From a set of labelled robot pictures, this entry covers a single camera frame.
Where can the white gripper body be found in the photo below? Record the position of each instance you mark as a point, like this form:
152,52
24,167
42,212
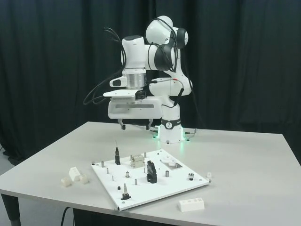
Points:
134,110

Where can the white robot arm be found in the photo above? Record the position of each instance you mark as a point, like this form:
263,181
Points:
176,75

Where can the black D-SUB plug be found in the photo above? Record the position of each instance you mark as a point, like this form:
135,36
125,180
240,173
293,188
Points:
151,173

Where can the black Ethernet plug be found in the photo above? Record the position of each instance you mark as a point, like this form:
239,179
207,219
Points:
117,156

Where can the beige metal USB plug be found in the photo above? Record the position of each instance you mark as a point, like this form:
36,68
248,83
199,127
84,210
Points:
137,162

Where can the white large gear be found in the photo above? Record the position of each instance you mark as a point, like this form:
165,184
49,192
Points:
167,161

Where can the black rod with red tag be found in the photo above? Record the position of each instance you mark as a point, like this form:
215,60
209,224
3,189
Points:
164,80

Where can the white task board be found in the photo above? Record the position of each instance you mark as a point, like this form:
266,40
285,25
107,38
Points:
150,190

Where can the small white holder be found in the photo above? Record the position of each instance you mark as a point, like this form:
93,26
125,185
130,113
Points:
83,179
65,182

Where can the tall white holder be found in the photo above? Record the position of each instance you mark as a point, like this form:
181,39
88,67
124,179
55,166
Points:
74,173

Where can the black waterproof plug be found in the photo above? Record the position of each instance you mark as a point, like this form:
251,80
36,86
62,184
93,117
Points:
124,193

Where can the white small gear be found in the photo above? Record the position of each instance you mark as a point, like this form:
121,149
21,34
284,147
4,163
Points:
208,174

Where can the metal bolt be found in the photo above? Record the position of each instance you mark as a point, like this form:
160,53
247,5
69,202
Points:
209,180

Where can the long white holder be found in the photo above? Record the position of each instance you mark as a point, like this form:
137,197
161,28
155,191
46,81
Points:
191,204

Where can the black curtain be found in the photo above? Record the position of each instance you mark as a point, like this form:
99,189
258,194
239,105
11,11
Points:
47,58

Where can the dark table leg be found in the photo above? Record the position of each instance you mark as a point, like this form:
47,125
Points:
10,209

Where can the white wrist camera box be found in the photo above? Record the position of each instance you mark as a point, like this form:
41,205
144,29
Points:
117,82

